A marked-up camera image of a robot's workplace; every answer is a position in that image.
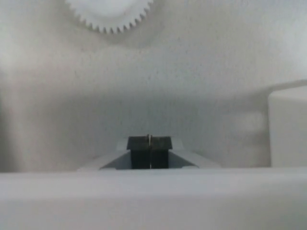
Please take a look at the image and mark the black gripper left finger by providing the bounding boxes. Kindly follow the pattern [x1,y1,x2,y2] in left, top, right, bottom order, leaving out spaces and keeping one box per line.
[99,136,151,170]

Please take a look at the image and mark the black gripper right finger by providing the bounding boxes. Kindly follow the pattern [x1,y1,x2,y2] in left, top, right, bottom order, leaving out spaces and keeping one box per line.
[150,136,200,169]

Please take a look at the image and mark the white large gear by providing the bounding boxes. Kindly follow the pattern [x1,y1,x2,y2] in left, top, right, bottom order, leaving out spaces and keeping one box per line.
[63,0,154,35]

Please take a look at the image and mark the white peg holder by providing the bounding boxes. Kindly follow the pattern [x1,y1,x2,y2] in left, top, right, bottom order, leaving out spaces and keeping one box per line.
[267,80,307,168]

